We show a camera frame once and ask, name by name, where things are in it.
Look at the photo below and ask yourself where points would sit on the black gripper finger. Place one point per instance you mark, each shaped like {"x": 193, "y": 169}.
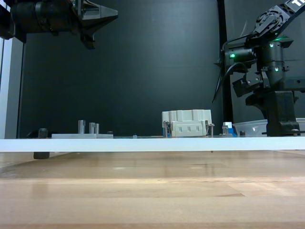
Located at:
{"x": 108, "y": 13}
{"x": 97, "y": 23}

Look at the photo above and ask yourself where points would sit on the white taskboard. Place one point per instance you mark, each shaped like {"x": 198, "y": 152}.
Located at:
{"x": 152, "y": 145}

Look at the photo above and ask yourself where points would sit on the black connector socket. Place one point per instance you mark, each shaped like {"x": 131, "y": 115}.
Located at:
{"x": 281, "y": 114}

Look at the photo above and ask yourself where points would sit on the clear plastic tub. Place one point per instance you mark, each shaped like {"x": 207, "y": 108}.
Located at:
{"x": 247, "y": 125}

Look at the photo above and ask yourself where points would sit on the black board screw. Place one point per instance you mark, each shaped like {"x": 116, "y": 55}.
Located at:
{"x": 43, "y": 133}
{"x": 242, "y": 133}

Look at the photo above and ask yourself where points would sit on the small blue clamp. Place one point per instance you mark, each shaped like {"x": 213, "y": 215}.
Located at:
{"x": 232, "y": 132}

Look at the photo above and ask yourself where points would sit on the small silver metal stud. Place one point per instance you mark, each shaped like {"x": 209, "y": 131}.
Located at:
{"x": 224, "y": 131}

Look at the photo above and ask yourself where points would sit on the beige connector housing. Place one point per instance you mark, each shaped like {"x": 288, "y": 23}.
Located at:
{"x": 188, "y": 119}

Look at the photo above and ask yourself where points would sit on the short silver metal peg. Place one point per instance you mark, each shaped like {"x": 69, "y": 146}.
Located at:
{"x": 93, "y": 128}
{"x": 81, "y": 126}

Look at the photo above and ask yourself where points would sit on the black board foot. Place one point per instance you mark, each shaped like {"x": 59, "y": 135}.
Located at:
{"x": 41, "y": 155}

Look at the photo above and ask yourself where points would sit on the black metal frame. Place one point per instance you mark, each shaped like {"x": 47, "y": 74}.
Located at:
{"x": 226, "y": 28}

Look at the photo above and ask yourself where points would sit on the grey metal base plate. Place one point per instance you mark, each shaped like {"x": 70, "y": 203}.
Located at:
{"x": 71, "y": 136}

